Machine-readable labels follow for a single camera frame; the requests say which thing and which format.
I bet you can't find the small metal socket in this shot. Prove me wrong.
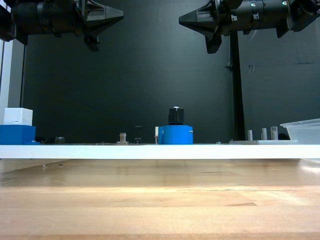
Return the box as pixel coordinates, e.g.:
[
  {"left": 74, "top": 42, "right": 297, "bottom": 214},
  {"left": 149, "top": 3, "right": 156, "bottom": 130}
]
[{"left": 116, "top": 132, "right": 130, "bottom": 145}]

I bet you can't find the white taskboard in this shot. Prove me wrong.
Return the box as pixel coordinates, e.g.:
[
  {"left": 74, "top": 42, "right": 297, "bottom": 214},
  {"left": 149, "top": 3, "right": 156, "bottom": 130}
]
[{"left": 0, "top": 144, "right": 320, "bottom": 160}]

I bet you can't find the white cube plug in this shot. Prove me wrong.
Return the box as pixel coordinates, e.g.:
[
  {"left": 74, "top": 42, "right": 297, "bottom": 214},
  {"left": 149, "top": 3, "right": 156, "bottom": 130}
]
[{"left": 3, "top": 107, "right": 34, "bottom": 126}]

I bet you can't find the small black connector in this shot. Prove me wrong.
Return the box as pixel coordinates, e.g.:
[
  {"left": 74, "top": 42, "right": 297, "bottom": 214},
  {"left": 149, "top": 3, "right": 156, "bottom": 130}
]
[{"left": 134, "top": 126, "right": 143, "bottom": 144}]

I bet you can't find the blue round holder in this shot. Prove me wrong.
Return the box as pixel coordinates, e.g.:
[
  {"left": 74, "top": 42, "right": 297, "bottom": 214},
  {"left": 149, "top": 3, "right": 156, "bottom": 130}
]
[{"left": 158, "top": 124, "right": 194, "bottom": 145}]

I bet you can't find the clear plastic tub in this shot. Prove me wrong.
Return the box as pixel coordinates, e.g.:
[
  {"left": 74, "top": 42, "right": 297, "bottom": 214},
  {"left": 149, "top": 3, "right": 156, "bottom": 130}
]
[{"left": 279, "top": 118, "right": 320, "bottom": 145}]

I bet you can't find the black block with silver top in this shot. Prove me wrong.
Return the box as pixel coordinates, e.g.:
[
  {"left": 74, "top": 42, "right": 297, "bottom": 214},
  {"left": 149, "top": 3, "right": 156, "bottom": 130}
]
[{"left": 168, "top": 106, "right": 185, "bottom": 125}]

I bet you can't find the black vertical post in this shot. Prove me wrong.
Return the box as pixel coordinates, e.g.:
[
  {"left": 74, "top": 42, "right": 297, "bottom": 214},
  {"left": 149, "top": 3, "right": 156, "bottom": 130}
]
[{"left": 224, "top": 32, "right": 246, "bottom": 141}]

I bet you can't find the blue square mount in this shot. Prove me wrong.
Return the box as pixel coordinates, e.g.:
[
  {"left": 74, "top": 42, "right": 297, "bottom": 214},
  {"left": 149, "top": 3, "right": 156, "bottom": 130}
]
[{"left": 0, "top": 124, "right": 41, "bottom": 146}]

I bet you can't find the grey peg plate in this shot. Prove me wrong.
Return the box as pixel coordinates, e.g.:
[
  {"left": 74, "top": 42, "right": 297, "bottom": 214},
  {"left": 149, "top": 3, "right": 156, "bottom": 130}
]
[{"left": 229, "top": 139, "right": 300, "bottom": 145}]

